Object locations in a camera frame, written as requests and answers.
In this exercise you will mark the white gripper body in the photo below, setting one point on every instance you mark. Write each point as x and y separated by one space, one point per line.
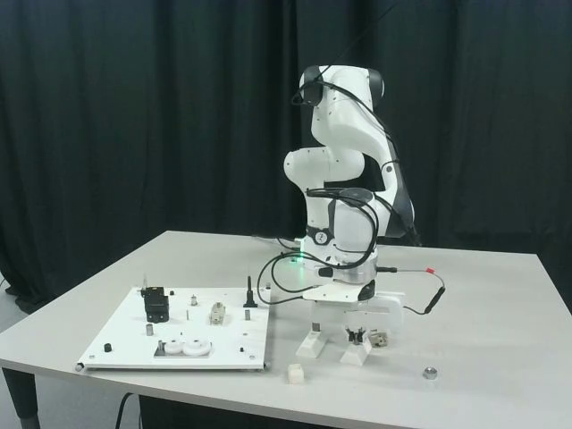
375 315

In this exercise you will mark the white task board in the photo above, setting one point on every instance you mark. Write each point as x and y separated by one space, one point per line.
125 344

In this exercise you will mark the black bolt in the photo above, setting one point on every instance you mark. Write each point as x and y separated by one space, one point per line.
107 347

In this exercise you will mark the white medium gear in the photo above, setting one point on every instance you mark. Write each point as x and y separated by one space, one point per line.
174 348

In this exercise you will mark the metal BNC plug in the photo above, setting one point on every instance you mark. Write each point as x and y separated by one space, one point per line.
193 300

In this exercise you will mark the metal round peg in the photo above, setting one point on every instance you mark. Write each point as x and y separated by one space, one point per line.
317 326
149 331
356 338

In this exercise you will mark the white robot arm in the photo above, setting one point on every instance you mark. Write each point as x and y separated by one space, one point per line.
339 111

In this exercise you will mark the black waterproof plug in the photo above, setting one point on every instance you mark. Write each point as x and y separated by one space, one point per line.
249 295

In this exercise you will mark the black curtain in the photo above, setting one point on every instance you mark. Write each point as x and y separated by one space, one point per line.
134 111

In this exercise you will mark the white peg holder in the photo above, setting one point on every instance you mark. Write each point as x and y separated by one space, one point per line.
314 346
355 355

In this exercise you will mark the white small gear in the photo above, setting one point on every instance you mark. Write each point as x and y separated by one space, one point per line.
296 374

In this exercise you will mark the grey table leg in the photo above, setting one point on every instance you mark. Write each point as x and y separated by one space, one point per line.
20 397

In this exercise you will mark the metal square peg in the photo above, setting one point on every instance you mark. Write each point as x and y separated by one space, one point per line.
246 315

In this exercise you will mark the white large gear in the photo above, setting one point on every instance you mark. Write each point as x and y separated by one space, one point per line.
195 347

